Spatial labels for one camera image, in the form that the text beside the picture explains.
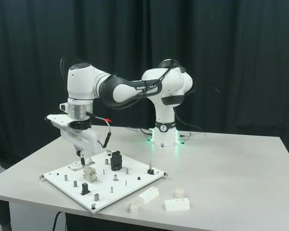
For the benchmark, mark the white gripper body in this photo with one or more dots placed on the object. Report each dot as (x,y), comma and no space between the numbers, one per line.
(84,139)

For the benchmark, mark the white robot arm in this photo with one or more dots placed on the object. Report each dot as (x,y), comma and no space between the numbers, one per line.
(79,81)

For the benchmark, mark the metal square peg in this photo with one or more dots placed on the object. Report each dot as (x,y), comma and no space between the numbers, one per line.
(96,196)
(75,183)

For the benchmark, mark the black D-SUB plug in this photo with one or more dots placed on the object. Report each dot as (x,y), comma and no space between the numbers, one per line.
(116,161)

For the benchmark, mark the white task board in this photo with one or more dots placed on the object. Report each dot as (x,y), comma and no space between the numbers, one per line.
(125,190)

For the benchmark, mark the metal BNC plug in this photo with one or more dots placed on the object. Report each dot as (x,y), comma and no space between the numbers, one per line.
(115,178)

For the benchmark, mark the white gear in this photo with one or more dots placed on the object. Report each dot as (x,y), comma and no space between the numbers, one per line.
(76,166)

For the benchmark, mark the black waterproof plug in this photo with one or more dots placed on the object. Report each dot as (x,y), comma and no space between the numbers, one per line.
(150,170)

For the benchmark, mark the white holder with holes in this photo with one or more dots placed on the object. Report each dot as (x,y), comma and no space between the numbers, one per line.
(177,205)
(148,195)

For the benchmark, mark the black curtain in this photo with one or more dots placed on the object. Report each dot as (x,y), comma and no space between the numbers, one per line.
(38,36)

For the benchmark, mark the black table leg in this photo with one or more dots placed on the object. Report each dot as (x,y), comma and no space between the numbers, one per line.
(1,216)

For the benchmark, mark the small white holder block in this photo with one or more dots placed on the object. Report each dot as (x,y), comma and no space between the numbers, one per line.
(133,207)
(179,193)

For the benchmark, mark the black USB plug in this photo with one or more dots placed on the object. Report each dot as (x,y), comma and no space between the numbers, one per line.
(82,162)

